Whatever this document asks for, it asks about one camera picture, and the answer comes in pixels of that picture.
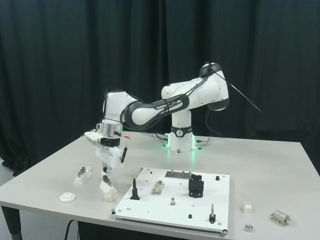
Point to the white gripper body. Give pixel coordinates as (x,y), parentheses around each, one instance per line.
(111,156)

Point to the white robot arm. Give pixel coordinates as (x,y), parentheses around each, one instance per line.
(180,125)

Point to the metal square peg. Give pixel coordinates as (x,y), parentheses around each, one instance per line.
(109,182)
(105,179)

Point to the white tilted peg holder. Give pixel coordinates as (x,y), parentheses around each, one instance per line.
(108,189)

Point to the metal round peg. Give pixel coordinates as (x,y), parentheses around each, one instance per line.
(83,171)
(79,174)

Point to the white long peg holder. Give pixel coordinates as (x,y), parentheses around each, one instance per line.
(81,180)

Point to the thin black rod red tag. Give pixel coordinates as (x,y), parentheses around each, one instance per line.
(123,153)

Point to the small white holder block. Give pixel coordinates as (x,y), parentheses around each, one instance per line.
(109,198)
(246,207)

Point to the white gear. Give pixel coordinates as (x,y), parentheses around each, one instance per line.
(67,197)

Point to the metal BNC plug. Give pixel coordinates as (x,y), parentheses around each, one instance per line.
(172,201)

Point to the white task board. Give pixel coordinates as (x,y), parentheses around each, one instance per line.
(175,215)

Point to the black D-SUB plug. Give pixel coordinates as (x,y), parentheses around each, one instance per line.
(196,186)

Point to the dark table leg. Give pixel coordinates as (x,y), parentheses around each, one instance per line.
(11,222)

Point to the black curtain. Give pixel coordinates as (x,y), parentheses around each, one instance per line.
(75,50)

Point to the metal hex nut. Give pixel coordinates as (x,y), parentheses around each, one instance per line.
(247,227)

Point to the beige rectangular connector plug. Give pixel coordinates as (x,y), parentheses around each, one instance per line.
(281,215)

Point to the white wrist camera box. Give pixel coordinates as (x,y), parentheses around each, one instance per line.
(93,138)

